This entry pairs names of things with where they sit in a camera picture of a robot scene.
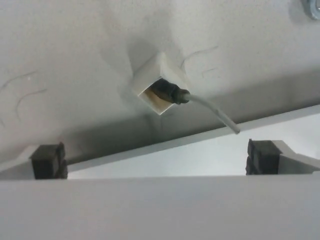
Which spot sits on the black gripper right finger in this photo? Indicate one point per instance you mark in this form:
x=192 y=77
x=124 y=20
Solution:
x=262 y=160

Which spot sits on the white task board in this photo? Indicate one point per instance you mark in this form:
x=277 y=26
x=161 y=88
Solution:
x=200 y=160

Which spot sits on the small white plug holder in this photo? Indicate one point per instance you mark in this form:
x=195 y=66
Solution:
x=150 y=75

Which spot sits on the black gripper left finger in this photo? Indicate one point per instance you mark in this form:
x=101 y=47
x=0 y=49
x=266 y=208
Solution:
x=46 y=162

